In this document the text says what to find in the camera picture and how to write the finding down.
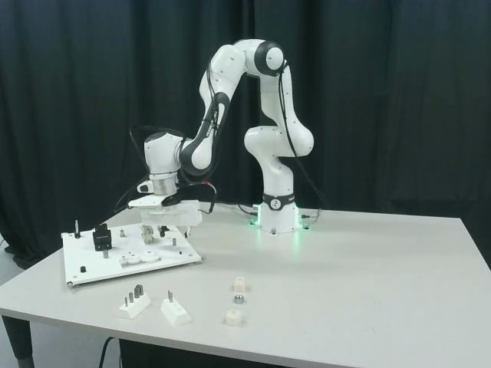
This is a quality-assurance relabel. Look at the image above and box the black cable under table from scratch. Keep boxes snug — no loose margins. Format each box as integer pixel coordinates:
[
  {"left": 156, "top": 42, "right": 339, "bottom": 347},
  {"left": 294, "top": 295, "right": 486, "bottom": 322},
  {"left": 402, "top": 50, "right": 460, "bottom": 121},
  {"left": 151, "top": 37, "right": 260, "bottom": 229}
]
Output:
[{"left": 100, "top": 336, "right": 121, "bottom": 368}]

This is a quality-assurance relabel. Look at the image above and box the black table leg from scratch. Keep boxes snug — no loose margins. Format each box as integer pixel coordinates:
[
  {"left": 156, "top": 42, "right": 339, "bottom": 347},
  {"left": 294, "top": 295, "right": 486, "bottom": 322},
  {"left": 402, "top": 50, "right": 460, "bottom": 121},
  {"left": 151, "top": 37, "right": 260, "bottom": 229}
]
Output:
[{"left": 0, "top": 314, "right": 32, "bottom": 368}]

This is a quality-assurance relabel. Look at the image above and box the white task board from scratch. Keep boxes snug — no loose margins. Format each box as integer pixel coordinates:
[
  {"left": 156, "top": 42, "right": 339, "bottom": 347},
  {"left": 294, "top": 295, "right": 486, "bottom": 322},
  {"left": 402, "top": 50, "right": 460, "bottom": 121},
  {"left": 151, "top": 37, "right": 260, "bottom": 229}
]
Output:
[{"left": 62, "top": 220, "right": 203, "bottom": 287}]

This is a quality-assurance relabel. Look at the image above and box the white holder with three pegs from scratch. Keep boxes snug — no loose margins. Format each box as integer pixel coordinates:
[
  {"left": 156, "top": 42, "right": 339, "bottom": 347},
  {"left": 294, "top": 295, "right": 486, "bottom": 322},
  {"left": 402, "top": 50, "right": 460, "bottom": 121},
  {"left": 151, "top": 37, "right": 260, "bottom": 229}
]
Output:
[{"left": 116, "top": 294, "right": 151, "bottom": 320}]

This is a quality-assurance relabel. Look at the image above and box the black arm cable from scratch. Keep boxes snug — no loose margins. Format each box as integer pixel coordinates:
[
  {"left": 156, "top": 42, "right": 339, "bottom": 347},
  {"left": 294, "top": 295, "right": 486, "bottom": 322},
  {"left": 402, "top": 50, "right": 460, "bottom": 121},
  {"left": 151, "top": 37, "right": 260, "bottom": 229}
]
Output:
[{"left": 278, "top": 61, "right": 322, "bottom": 212}]

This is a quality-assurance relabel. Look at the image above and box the black D-SUB plug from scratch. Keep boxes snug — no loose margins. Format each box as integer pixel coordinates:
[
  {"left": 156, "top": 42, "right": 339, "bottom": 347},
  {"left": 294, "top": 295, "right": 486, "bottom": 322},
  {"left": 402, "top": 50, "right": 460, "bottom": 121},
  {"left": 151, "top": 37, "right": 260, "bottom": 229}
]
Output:
[{"left": 93, "top": 224, "right": 113, "bottom": 258}]

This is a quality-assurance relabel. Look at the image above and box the white holder with one peg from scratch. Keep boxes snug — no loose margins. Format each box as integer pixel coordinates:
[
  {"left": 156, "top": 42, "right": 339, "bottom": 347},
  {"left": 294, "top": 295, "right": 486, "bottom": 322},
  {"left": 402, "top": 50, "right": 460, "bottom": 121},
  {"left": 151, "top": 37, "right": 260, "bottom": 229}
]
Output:
[{"left": 160, "top": 297, "right": 192, "bottom": 326}]

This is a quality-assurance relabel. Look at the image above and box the black curtain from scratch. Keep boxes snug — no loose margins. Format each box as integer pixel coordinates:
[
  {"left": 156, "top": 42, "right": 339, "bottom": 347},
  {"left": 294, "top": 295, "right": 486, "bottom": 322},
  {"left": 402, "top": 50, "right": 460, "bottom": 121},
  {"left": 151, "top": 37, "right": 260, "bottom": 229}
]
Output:
[{"left": 0, "top": 0, "right": 491, "bottom": 265}]

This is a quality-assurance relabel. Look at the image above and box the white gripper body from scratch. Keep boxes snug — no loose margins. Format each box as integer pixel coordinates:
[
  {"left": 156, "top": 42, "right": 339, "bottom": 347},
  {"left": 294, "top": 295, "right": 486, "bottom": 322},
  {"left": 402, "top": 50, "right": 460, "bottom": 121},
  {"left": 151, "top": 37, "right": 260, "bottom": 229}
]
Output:
[{"left": 140, "top": 200, "right": 203, "bottom": 228}]

